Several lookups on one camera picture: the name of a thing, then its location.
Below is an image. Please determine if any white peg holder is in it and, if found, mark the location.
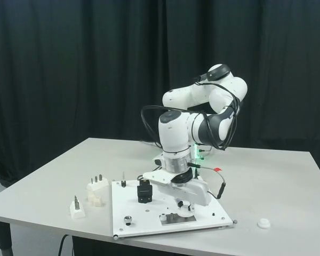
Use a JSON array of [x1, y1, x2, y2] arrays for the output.
[[69, 198, 86, 219], [87, 177, 109, 197]]

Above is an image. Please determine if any white task board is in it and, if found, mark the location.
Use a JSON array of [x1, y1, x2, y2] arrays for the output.
[[111, 173, 237, 239]]

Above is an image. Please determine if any black curtain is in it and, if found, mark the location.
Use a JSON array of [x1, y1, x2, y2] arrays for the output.
[[0, 0, 320, 182]]

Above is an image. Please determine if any white large gear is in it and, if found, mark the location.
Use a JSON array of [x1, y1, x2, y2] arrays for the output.
[[176, 205, 196, 218]]

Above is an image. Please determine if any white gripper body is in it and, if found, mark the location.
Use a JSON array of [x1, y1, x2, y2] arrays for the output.
[[151, 179, 211, 206]]

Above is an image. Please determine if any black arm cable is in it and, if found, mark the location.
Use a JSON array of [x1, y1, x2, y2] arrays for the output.
[[193, 75, 242, 150], [140, 105, 166, 150]]

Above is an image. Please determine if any dark table leg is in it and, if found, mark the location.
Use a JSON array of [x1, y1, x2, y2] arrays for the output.
[[0, 220, 11, 256]]

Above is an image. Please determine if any black D-SUB plug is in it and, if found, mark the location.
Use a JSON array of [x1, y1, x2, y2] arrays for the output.
[[137, 180, 154, 205]]

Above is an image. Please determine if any black cable under table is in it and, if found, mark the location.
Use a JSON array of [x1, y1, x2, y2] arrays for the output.
[[59, 234, 70, 256]]

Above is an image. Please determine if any small white block holder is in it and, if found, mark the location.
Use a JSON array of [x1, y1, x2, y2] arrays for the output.
[[87, 194, 104, 208]]

